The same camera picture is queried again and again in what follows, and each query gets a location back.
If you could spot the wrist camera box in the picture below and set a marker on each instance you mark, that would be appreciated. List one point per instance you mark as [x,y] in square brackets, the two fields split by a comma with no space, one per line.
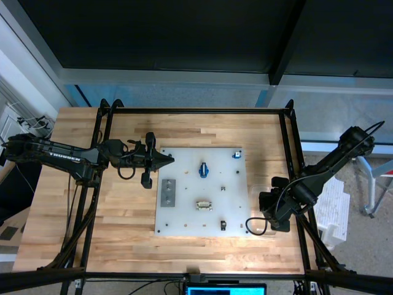
[266,201]

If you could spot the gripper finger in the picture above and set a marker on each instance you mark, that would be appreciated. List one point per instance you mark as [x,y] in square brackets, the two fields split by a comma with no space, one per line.
[159,163]
[159,156]

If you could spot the black aluminium frame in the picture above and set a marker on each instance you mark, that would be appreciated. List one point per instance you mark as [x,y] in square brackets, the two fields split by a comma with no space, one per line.
[46,274]

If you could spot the laptop screen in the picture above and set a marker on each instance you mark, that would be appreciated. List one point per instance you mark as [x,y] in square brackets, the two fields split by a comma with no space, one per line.
[224,290]

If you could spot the grey metal stand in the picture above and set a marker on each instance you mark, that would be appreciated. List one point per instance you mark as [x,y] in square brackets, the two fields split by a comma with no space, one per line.
[368,210]

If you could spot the beige connector housing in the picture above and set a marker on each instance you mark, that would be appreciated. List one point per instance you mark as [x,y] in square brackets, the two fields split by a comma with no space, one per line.
[204,206]

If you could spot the black wall pillar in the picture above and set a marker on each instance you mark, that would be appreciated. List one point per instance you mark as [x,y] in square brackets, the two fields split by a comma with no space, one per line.
[285,46]

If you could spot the white foam block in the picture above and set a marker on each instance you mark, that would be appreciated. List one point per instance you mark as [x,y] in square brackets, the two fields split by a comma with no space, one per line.
[333,209]

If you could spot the black table-level camera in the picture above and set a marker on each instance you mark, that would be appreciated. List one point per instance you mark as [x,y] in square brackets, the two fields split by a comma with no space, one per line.
[194,276]

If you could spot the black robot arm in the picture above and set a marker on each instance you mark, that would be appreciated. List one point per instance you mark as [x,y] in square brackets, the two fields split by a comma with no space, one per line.
[328,163]
[61,156]

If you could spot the white task board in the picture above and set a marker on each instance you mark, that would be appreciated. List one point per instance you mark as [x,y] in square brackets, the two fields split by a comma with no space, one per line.
[184,215]

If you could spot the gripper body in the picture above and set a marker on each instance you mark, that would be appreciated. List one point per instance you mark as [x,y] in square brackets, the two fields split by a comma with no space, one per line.
[281,224]
[149,178]

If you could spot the grey metal plate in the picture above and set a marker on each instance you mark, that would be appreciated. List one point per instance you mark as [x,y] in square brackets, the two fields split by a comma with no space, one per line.
[164,196]

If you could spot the black socket housing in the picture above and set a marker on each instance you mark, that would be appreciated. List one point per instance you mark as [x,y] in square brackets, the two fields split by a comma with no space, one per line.
[223,225]

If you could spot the blue and white connector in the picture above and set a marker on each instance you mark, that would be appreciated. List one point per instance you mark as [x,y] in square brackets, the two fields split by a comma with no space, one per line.
[236,155]

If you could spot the blue bar holder clamp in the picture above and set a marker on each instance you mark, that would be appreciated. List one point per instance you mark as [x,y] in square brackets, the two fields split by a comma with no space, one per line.
[203,170]

